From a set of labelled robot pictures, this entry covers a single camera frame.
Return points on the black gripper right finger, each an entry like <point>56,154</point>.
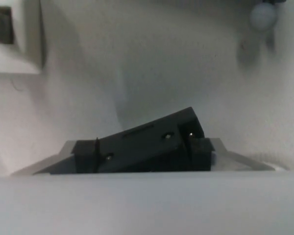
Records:
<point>203,151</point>

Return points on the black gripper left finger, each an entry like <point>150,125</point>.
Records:
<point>84,154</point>

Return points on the black D-SUB plug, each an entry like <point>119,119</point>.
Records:
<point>142,147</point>

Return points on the white cube holder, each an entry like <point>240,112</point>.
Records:
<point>27,36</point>

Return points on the small grey corner ball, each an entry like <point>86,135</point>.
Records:
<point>263,17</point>

